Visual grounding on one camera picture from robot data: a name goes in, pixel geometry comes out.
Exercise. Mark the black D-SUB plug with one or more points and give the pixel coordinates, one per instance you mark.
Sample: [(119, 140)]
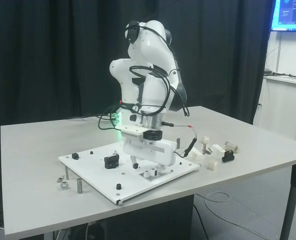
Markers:
[(228, 157), (112, 162)]

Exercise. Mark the white task board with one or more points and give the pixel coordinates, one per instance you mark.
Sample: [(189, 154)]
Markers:
[(95, 180)]

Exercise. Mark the blue screen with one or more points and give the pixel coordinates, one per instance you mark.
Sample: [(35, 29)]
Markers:
[(290, 15)]

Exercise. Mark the metal hex bolt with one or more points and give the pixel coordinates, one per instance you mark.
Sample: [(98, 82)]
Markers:
[(63, 186)]

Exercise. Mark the white peg holder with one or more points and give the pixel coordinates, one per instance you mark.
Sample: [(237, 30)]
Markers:
[(199, 156), (218, 150)]

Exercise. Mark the white cabinet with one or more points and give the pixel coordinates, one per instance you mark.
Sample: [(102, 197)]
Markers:
[(280, 105)]

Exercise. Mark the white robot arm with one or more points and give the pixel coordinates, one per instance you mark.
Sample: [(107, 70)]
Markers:
[(150, 95)]

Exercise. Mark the large metal round peg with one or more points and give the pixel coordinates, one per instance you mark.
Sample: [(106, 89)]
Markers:
[(79, 186)]

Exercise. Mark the small metal plug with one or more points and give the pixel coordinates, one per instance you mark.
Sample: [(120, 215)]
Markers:
[(59, 179)]

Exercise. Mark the black curtain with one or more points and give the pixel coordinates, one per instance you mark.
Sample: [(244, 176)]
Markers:
[(50, 62)]

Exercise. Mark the small black block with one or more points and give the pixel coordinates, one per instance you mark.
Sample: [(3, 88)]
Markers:
[(75, 156)]

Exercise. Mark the metal D-SUB connector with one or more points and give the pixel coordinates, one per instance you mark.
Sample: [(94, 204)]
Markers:
[(233, 147)]

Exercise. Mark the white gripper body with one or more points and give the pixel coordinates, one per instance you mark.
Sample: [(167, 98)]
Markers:
[(157, 152)]

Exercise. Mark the dark table leg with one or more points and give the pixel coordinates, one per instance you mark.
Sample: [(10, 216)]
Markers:
[(291, 200)]

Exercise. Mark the black round knob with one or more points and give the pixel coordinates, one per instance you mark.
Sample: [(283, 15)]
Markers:
[(118, 187)]

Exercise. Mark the white plastic block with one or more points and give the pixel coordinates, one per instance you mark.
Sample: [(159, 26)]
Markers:
[(212, 165)]

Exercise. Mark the metal square peg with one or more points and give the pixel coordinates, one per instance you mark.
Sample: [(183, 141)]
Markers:
[(178, 143)]

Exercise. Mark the white ribbed cap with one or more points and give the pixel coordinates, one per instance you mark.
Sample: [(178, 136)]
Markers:
[(206, 140)]

